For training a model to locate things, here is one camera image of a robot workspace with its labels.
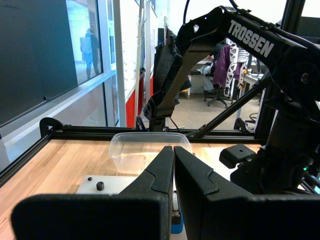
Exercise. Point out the black knurled set screw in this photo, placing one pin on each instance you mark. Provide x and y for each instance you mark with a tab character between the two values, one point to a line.
100	186

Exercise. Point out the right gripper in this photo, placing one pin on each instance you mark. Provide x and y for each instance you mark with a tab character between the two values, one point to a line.
237	155

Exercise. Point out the white board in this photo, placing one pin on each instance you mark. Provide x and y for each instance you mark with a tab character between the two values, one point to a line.
115	185

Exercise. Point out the white lattice stand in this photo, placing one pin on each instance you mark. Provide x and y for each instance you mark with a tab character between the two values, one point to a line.
230	77

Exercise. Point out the red panel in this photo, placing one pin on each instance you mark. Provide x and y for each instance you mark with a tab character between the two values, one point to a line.
130	112

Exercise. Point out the purple jacket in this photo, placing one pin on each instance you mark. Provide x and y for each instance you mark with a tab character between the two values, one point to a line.
222	65

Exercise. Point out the black monitor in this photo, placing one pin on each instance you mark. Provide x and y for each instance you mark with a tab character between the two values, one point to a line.
311	27

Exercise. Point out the white window frame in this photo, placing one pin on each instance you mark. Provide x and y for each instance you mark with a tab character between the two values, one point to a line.
107	62

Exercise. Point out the screen with blue edge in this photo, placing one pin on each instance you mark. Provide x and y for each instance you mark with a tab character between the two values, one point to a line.
317	190

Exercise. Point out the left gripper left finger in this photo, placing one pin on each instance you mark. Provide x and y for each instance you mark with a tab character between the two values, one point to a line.
100	217

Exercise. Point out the black aluminium frame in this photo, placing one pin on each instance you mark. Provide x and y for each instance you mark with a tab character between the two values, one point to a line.
87	132

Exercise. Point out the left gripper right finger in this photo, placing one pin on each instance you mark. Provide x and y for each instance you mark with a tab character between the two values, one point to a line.
250	217

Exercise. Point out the clear plastic tub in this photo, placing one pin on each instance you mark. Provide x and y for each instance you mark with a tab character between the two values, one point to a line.
130	150

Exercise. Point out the black office chair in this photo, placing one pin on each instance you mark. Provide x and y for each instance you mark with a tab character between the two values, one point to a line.
217	100

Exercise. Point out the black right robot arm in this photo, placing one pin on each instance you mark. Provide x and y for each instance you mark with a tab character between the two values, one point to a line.
250	42

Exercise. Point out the white desk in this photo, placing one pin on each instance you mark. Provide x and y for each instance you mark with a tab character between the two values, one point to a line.
197	82
251	78

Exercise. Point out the striped cloth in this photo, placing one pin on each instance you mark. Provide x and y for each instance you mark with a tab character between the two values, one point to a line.
242	56

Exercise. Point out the person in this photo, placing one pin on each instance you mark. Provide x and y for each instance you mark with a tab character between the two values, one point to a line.
90	55
207	72

